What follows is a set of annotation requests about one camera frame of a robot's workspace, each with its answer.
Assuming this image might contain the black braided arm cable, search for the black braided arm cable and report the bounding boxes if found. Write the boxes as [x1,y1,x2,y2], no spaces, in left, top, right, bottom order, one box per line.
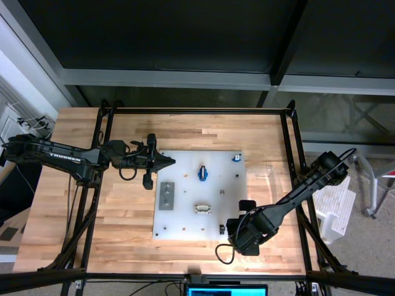
[118,159,139,181]

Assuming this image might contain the white power cables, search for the white power cables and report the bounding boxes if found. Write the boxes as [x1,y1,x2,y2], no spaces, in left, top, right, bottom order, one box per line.
[9,103,55,138]

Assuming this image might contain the beige connector housing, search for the beige connector housing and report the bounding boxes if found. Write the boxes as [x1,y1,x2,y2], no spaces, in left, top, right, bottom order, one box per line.
[194,203,213,216]

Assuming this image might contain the grey metal plate with pegs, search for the grey metal plate with pegs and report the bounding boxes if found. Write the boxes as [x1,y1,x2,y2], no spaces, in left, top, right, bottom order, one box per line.
[158,181,176,211]

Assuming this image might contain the blue clamp with bar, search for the blue clamp with bar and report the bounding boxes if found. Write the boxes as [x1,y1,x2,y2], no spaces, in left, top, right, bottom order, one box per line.
[196,165,210,183]

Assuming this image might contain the black aluminium frame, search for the black aluminium frame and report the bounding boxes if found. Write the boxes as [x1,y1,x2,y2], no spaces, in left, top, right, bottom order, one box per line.
[0,98,395,296]

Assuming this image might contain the grey metal stand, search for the grey metal stand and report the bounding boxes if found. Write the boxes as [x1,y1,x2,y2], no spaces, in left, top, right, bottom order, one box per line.
[350,150,395,220]

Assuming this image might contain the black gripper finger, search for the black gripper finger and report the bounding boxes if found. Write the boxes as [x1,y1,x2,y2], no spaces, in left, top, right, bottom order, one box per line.
[228,216,245,231]
[155,160,176,173]
[228,229,246,247]
[155,150,176,162]

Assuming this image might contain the black low camera mount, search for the black low camera mount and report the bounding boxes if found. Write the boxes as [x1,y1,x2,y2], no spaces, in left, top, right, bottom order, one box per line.
[184,270,211,285]

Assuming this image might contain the white task board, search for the white task board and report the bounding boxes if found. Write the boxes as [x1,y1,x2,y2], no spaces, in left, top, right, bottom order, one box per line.
[152,150,252,241]

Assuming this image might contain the white foam block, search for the white foam block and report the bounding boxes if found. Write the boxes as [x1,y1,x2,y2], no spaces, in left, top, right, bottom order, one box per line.
[312,174,353,246]

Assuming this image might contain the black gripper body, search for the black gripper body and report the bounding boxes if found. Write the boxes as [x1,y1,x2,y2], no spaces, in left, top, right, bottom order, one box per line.
[131,133,157,189]
[239,200,278,256]

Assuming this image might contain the cardboard box with black squares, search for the cardboard box with black squares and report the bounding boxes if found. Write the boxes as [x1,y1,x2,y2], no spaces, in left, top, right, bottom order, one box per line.
[0,208,31,265]

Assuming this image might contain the blue lit screen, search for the blue lit screen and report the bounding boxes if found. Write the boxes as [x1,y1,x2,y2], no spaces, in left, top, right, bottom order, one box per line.
[185,283,268,296]

